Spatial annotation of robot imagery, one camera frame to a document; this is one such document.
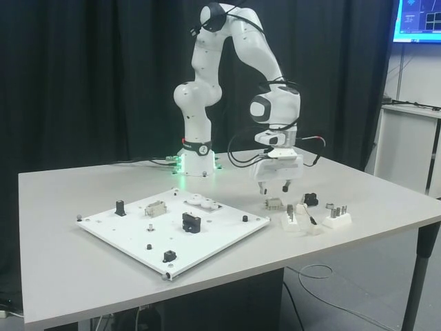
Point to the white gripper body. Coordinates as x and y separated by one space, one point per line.
279 170

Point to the grey waterproof plug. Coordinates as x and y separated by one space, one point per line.
274 204

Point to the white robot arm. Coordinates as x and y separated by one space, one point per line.
203 69

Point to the flat white mounting plate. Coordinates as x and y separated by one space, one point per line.
282 154

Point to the small white plug holder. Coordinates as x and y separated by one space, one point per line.
314 230
300 209

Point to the white square peg holder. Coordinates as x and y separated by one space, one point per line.
291 224

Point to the round metal BNC plug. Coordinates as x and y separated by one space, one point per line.
330 206

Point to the large metal round peg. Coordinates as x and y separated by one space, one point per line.
333 212

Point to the white medium gear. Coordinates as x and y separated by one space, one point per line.
207 204

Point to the medium metal round peg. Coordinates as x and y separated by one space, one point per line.
339 210

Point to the white round peg holder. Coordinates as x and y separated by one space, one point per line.
337 221

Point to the white large gear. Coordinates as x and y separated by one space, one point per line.
195 199

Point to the white cabinet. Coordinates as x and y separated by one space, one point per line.
406 155

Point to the black under-table panel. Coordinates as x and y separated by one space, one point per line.
206 303

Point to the white task board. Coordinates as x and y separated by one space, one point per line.
138 241

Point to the dark grey table leg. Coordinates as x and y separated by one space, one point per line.
418 276

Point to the blue screen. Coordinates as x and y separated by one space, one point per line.
418 20

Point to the black curtain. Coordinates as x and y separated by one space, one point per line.
69 86

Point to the white power strip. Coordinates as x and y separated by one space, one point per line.
3 313

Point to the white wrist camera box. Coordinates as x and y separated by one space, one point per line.
270 138

